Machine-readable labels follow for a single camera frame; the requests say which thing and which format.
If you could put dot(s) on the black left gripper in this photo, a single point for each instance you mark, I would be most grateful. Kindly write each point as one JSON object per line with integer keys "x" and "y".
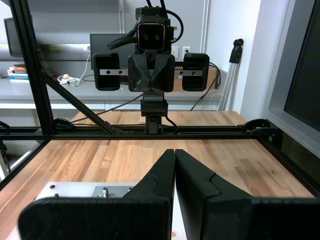
{"x": 106, "y": 82}

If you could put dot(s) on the black aluminium frame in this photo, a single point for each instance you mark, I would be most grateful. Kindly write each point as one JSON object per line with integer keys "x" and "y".
{"x": 37, "y": 75}

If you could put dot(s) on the folded metal tripod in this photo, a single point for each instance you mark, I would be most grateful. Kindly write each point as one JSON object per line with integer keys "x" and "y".
{"x": 236, "y": 52}

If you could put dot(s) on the white task board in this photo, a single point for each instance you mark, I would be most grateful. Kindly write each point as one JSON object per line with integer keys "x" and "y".
{"x": 75, "y": 190}

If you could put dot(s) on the grey metal plate with pegs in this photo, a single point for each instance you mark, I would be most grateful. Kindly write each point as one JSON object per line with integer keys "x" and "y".
{"x": 117, "y": 191}

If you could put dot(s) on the stack of books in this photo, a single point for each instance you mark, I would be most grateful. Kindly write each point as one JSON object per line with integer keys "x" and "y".
{"x": 17, "y": 75}

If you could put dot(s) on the black board screw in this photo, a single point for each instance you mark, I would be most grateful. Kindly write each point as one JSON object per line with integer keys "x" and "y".
{"x": 52, "y": 186}

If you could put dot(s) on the grey wall shelf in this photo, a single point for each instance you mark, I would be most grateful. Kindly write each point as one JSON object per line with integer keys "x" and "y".
{"x": 121, "y": 17}

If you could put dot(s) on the black computer monitor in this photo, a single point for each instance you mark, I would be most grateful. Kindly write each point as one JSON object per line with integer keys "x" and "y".
{"x": 13, "y": 37}
{"x": 100, "y": 42}

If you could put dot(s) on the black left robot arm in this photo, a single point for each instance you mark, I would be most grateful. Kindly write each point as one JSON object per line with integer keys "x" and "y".
{"x": 153, "y": 107}

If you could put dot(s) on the white wall outlet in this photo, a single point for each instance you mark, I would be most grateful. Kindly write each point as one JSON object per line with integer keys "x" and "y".
{"x": 186, "y": 49}
{"x": 175, "y": 52}

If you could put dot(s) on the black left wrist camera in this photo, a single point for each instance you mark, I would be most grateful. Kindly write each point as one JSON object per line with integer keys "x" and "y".
{"x": 150, "y": 36}

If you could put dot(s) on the brown cardboard box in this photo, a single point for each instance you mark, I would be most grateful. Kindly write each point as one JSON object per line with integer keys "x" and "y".
{"x": 213, "y": 77}

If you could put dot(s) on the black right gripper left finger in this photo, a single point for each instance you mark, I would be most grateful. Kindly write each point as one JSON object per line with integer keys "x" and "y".
{"x": 100, "y": 217}

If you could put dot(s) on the grey desk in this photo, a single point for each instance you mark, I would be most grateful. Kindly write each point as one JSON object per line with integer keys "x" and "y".
{"x": 25, "y": 92}

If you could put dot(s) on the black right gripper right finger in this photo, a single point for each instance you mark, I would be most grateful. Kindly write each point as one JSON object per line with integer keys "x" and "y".
{"x": 250, "y": 217}

